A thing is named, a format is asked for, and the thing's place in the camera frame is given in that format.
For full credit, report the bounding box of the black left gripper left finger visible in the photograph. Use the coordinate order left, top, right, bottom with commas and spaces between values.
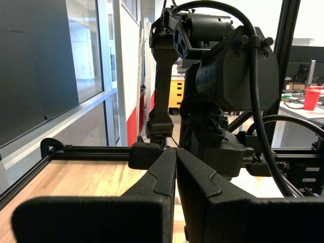
11, 148, 177, 243

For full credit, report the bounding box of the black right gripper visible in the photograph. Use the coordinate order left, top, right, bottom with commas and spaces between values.
129, 111, 275, 181

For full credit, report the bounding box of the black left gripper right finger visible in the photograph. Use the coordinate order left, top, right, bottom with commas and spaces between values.
177, 149, 324, 243

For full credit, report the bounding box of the yellow drawer cabinet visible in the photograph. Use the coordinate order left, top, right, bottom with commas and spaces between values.
169, 78, 185, 109

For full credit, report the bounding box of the white desk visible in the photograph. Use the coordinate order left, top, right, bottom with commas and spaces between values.
272, 100, 324, 149

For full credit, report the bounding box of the red container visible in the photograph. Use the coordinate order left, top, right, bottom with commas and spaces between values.
303, 86, 324, 111

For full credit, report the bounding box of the black computer monitor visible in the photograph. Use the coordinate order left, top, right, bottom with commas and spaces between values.
285, 45, 324, 83

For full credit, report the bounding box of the black metal frame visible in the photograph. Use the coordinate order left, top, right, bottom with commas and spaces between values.
0, 0, 324, 211

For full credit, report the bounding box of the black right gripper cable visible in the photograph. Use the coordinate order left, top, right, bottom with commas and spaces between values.
169, 0, 294, 198

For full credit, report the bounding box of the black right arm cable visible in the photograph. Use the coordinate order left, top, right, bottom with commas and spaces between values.
247, 115, 324, 142

